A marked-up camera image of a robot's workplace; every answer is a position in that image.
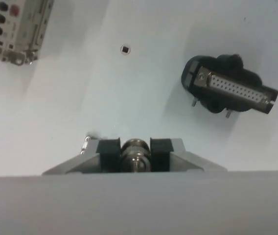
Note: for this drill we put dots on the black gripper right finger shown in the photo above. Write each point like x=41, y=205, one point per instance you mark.
x=161, y=154

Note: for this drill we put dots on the metal BNC plug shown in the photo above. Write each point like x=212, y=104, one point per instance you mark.
x=135, y=154

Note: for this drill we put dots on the white task board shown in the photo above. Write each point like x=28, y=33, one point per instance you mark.
x=139, y=85

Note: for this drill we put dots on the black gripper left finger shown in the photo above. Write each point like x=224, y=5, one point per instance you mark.
x=108, y=154

